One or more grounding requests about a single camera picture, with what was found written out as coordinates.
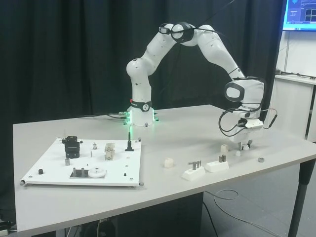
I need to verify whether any blue screen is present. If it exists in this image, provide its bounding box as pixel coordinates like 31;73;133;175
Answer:
282;0;316;32

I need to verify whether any thin black rod on wire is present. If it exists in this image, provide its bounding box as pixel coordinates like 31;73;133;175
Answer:
261;108;279;129

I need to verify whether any grey floor cable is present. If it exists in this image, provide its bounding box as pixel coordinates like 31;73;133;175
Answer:
212;189;298;237

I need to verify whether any white task board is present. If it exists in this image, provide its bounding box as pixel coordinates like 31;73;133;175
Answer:
19;136;145;190

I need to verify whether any black table leg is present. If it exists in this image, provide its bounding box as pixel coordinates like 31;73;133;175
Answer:
294;160;313;237

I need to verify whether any black D-SUB plug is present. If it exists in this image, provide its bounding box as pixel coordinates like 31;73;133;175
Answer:
63;135;82;159

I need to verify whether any black curtain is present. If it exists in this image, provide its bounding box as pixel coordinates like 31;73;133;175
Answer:
0;0;289;223

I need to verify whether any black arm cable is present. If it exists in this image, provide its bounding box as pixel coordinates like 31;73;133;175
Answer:
158;23;224;35

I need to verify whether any white large gear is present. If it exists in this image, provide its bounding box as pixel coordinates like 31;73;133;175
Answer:
88;166;107;179

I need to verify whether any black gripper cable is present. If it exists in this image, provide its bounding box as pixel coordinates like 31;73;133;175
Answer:
218;107;247;138

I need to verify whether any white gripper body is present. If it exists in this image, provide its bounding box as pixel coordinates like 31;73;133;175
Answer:
229;127;258;145

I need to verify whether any black upright plug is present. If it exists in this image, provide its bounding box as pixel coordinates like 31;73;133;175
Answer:
125;131;134;152

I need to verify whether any metal round peg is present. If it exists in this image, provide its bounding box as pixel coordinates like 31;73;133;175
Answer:
188;160;201;172

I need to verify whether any black base cable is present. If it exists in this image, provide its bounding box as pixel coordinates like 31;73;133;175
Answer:
80;111;132;120

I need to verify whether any white peg holder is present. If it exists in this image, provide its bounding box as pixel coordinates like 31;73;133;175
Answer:
204;160;230;173
181;167;206;181

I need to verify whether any white cabinet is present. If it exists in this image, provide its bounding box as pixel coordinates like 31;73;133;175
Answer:
272;73;316;143

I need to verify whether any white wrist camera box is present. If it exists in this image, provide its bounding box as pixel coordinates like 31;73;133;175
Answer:
237;118;264;129

